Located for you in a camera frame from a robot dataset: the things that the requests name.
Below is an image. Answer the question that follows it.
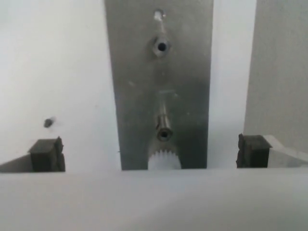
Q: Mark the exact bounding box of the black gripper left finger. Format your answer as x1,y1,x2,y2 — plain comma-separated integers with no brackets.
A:
0,136,66,173

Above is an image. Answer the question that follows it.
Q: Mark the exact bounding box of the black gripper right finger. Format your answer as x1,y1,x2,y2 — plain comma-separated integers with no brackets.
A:
236,133,308,169

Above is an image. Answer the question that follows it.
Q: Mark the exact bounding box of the white small gear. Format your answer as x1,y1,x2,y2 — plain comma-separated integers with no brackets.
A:
147,149,181,170

